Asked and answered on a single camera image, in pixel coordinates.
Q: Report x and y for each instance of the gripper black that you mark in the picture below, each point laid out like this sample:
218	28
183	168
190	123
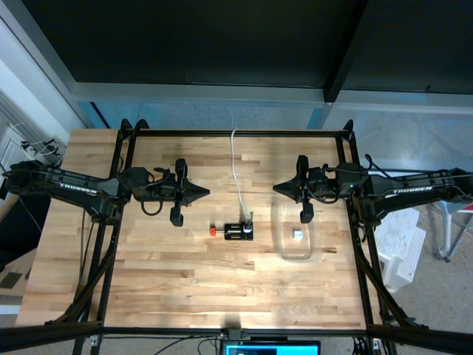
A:
321	185
166	190

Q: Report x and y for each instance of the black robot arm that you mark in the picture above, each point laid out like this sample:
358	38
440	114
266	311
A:
74	186
410	191

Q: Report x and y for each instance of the small white block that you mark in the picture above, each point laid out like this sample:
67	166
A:
298	234

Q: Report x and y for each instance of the black clamp with orange knob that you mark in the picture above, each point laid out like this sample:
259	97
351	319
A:
233	233

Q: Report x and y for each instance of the clear plastic tub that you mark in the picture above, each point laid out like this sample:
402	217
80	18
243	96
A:
295	255

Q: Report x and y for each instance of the white plastic step stool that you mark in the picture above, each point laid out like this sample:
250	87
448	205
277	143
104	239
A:
399	251

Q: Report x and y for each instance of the laptop screen with blue edge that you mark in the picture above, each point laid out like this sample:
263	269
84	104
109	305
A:
269	349

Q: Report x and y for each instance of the grey metal stand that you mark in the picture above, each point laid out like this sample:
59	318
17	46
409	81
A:
446	229

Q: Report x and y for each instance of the brown cardboard box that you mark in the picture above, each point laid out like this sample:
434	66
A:
22	262

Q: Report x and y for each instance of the white cabinet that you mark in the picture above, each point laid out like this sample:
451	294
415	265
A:
11	148

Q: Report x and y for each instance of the black aluminium table frame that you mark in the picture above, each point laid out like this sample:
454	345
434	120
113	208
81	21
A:
166	328

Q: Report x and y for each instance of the black table level camera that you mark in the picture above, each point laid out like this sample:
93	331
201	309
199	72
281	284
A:
233	333

